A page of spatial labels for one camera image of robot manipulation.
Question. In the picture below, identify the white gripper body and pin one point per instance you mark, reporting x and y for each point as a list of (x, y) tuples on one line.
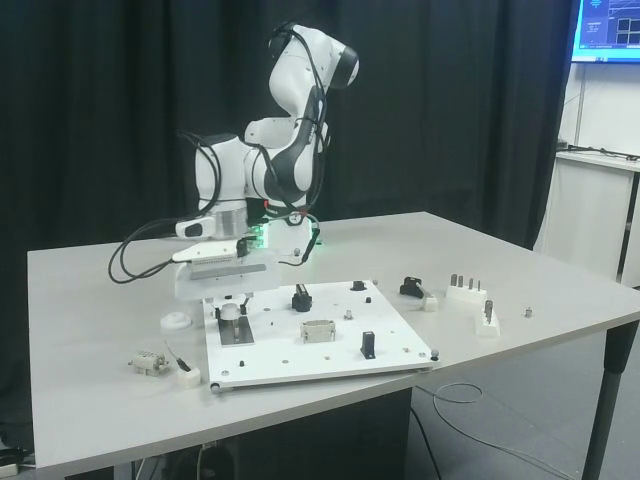
[(225, 282)]

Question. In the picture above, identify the white medium gear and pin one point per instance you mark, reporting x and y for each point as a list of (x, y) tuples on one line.
[(230, 311)]

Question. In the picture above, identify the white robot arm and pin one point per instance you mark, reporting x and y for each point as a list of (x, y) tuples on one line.
[(290, 75)]

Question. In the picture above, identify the white large gear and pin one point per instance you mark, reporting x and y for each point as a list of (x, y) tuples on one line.
[(176, 321)]

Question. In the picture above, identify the flat white mounting plate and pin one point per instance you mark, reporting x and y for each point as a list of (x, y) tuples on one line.
[(200, 252)]

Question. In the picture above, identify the black USB plug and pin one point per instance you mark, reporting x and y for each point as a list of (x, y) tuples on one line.
[(185, 365)]

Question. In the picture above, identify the white task board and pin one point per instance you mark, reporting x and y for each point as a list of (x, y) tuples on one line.
[(310, 355)]

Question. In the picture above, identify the beige waterproof plug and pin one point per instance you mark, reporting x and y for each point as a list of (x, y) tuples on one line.
[(144, 361)]

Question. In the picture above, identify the black D-SUB plug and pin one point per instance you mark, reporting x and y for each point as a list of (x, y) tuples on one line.
[(410, 288)]

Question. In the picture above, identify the clear Ethernet plug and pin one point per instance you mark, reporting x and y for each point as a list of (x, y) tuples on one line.
[(425, 293)]

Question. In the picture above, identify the white square peg holder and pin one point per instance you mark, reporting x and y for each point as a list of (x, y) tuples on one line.
[(465, 295)]

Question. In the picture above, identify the black curtains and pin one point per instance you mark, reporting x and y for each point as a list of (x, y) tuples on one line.
[(100, 100)]

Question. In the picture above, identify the white round peg holder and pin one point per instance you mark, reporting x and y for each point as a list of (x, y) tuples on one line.
[(487, 327)]

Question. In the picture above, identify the large metal round peg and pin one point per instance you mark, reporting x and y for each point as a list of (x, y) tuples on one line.
[(489, 306)]

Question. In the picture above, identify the white cabinet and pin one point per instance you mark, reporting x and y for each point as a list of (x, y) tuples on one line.
[(590, 210)]

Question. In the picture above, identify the dark table leg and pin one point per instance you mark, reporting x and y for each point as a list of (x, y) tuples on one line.
[(612, 360)]

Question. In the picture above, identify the blue screen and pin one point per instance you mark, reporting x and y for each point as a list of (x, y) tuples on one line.
[(610, 30)]

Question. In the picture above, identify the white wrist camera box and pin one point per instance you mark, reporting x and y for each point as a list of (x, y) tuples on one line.
[(192, 229)]

